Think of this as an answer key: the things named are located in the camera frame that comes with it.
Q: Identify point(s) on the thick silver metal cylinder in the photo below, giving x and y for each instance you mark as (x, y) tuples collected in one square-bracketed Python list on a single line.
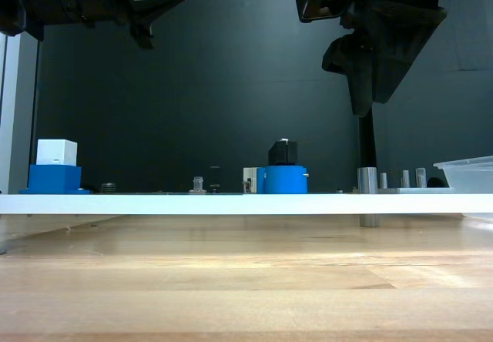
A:
[(367, 180)]

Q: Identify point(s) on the white taskboard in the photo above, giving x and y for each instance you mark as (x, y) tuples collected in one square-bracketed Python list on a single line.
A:
[(231, 203)]

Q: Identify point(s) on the thin silver peg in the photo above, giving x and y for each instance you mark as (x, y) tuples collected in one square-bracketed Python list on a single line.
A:
[(383, 180)]

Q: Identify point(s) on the black D-sub connector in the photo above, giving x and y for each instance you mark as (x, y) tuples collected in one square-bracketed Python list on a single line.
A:
[(283, 152)]

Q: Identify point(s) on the medium silver peg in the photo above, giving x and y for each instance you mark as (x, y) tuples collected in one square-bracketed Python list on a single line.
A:
[(406, 178)]

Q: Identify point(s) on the wide silver peg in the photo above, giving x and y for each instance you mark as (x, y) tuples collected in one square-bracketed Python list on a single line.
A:
[(420, 176)]

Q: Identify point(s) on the grey metal plate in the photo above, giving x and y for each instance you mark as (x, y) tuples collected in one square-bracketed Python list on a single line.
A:
[(416, 190)]

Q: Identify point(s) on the blue round connector holder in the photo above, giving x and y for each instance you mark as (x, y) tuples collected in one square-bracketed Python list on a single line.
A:
[(285, 180)]

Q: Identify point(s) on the white connector housing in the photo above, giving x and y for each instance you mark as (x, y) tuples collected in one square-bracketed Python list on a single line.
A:
[(249, 174)]

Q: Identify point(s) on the clear plastic tub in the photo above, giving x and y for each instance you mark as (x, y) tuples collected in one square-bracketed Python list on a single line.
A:
[(470, 176)]

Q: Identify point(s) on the white cube block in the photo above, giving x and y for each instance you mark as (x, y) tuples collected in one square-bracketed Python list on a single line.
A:
[(54, 151)]

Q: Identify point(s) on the small clear round socket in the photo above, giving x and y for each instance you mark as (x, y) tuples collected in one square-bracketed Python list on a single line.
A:
[(198, 184)]

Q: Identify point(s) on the blue square holder base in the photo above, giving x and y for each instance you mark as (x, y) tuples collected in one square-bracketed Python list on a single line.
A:
[(54, 180)]

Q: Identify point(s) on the grey window frame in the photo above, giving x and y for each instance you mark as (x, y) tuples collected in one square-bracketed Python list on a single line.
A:
[(19, 126)]

